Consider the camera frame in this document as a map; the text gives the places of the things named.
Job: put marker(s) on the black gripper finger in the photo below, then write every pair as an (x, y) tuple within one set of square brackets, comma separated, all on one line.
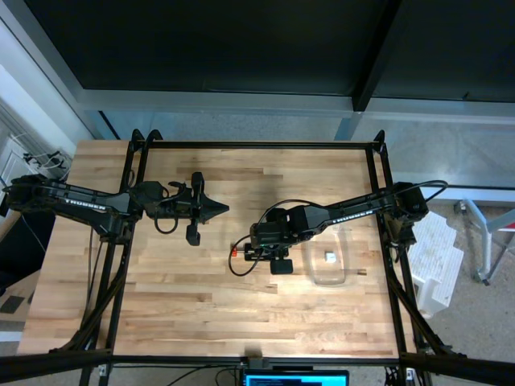
[(211, 204), (211, 213)]

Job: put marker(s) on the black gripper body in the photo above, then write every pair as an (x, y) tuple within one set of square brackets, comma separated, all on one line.
[(194, 237), (281, 267)]

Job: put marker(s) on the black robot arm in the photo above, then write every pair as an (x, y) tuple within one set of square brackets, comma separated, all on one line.
[(354, 211), (80, 203)]

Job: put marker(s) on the black vise with orange knob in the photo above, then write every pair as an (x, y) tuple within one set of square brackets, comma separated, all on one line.
[(234, 252)]

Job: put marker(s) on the small white square part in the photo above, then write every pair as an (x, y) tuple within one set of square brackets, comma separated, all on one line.
[(330, 256)]

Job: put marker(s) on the clear plastic tub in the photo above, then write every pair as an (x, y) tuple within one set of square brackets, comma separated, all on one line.
[(338, 273)]

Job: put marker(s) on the laptop screen with blue edge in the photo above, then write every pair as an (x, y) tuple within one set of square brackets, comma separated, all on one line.
[(295, 380)]

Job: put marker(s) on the white plastic step block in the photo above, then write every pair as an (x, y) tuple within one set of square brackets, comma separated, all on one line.
[(436, 257)]

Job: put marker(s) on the black bulky object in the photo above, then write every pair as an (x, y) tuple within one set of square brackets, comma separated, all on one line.
[(16, 257)]

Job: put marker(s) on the small black pad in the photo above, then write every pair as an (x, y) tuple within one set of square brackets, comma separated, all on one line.
[(11, 304)]

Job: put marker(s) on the grey metal stand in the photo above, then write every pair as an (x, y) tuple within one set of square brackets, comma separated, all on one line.
[(484, 249)]

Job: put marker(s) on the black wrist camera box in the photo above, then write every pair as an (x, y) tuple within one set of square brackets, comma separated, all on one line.
[(265, 233)]

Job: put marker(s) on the black aluminium frame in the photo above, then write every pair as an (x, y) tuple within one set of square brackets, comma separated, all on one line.
[(257, 144)]

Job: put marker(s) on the black low camera mount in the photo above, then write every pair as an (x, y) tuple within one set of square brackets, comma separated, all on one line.
[(255, 359)]

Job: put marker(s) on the silver corner bracket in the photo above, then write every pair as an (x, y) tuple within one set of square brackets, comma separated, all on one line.
[(410, 374), (102, 370)]

